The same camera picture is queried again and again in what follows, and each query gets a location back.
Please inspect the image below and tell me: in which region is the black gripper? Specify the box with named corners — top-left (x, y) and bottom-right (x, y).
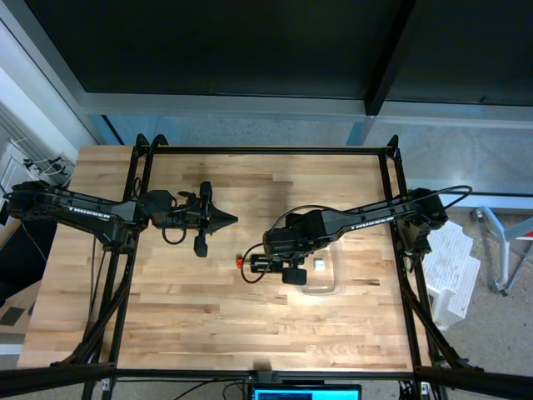
top-left (281, 256), bottom-right (310, 287)
top-left (182, 181), bottom-right (239, 258)

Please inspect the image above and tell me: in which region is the clear plastic tub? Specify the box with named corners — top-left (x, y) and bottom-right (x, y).
top-left (295, 239), bottom-right (349, 298)

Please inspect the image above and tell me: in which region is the black vise with orange knob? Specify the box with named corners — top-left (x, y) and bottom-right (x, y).
top-left (236, 252), bottom-right (284, 275)

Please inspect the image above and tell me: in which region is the screen with blue edge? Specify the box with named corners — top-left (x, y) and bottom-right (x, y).
top-left (248, 383), bottom-right (362, 400)

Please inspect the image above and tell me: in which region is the white ribbed plastic step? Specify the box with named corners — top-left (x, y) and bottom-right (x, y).
top-left (422, 216), bottom-right (482, 333)

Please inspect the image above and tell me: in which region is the grey metal stand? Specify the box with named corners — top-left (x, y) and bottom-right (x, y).
top-left (470, 206), bottom-right (533, 298)

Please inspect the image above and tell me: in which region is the brown cardboard box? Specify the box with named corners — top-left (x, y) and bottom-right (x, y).
top-left (0, 279), bottom-right (42, 334)

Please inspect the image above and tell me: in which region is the red and white panel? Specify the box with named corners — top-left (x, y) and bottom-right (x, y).
top-left (516, 216), bottom-right (533, 243)

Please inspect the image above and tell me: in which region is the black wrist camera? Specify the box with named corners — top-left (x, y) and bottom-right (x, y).
top-left (263, 231), bottom-right (295, 258)

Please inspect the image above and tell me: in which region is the black cable loop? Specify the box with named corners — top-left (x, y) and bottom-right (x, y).
top-left (161, 220), bottom-right (187, 246)
top-left (241, 243), bottom-right (272, 285)

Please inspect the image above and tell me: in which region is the black aluminium frame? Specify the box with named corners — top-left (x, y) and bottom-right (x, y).
top-left (0, 132), bottom-right (533, 400)

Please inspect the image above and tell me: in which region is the black table camera mount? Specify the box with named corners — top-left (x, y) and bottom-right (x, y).
top-left (249, 361), bottom-right (279, 384)

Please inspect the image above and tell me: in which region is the black and white cable bundle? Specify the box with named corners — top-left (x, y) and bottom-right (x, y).
top-left (22, 154), bottom-right (72, 178)

